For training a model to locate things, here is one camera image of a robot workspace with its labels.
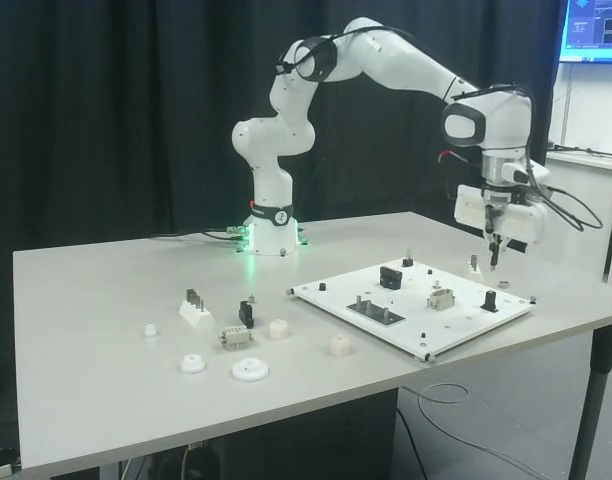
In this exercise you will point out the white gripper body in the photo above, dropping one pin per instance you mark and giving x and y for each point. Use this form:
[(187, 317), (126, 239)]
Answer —
[(468, 205)]

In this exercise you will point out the black USB plug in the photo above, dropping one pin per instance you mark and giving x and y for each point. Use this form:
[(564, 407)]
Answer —
[(494, 260)]

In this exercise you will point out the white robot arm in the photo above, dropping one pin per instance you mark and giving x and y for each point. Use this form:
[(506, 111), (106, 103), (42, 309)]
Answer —
[(396, 60)]

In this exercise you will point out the large metal round peg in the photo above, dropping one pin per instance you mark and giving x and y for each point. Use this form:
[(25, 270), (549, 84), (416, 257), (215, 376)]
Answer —
[(474, 259)]

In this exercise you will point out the white round peg holder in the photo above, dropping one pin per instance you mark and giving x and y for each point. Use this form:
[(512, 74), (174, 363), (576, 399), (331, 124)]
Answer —
[(476, 271)]

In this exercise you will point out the metal nut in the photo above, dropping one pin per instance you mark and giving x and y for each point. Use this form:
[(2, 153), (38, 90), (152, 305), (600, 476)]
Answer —
[(504, 284)]

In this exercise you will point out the white cabinet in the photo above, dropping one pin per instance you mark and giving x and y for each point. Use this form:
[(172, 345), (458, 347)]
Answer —
[(581, 260)]

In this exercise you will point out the white task board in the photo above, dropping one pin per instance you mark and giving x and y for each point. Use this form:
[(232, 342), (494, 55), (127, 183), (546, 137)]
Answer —
[(411, 320)]

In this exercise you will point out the dark grey table leg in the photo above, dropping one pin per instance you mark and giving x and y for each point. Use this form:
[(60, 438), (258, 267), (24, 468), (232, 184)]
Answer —
[(598, 400)]

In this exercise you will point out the cream plug holder block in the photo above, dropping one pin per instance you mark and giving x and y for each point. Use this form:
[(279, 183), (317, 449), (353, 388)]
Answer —
[(341, 346), (280, 329)]

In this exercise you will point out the blue screen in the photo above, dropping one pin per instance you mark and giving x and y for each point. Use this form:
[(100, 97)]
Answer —
[(593, 30)]

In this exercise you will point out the black D-SUB plug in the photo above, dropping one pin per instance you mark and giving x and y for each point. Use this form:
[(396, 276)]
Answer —
[(246, 313)]

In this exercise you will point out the metal waterproof plug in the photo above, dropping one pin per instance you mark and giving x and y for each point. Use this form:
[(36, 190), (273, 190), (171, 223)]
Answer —
[(233, 338)]

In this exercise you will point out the white large gear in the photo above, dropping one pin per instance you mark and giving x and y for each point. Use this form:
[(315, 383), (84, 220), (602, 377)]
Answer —
[(250, 370)]

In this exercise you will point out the large metal square peg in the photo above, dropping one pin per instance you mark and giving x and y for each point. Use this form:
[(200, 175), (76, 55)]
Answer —
[(191, 296)]

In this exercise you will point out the white square peg holder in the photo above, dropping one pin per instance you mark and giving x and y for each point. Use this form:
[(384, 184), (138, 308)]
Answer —
[(196, 315)]

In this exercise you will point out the white medium gear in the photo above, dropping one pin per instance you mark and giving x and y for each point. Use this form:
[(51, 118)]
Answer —
[(192, 364)]

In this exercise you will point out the black curtain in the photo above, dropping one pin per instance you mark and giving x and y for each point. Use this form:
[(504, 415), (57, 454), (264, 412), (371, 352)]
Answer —
[(111, 110)]

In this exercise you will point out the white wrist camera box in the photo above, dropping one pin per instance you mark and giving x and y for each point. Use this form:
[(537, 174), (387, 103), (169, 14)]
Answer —
[(518, 173)]

